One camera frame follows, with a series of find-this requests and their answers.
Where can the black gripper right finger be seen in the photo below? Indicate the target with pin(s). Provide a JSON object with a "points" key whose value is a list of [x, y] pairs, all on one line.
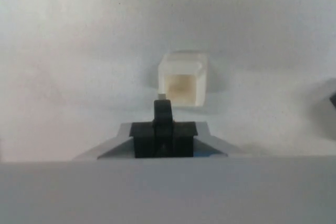
{"points": [[183, 140]]}

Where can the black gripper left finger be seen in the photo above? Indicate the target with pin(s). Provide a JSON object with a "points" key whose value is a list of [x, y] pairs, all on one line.
{"points": [[141, 140]]}

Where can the black USB plug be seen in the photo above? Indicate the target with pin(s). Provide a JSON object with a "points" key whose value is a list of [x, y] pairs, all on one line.
{"points": [[162, 111]]}

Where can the cream white plug holder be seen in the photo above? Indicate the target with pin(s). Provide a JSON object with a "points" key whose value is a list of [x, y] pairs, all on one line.
{"points": [[168, 66]]}

